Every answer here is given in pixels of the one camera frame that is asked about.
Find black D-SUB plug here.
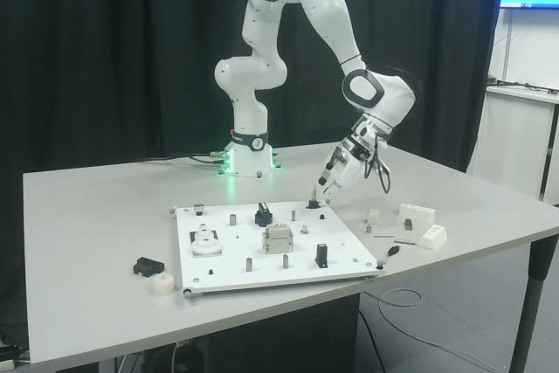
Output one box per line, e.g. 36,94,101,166
132,255,166,278

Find black cables at arm foot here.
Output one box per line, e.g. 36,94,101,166
143,152,229,165

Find white task board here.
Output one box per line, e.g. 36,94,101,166
167,198,383,300

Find long white holder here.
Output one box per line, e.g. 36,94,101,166
397,202,437,224

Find black curtains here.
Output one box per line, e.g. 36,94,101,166
0,0,510,348

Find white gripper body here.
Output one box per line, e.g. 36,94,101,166
322,147,367,194

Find white sloped holder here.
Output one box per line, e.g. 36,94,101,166
421,224,449,251

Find grey floor cable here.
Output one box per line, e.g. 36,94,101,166
374,288,442,373

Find white large gear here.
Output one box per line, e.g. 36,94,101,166
190,232,221,257

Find black table leg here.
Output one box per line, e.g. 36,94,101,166
509,232,556,373

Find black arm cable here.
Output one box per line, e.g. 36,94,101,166
242,0,385,182

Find white notched holder block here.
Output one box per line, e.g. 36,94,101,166
151,274,176,296

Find USB plug with short cable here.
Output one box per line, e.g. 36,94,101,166
375,245,401,270

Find white cabinet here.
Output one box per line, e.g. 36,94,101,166
473,79,559,206

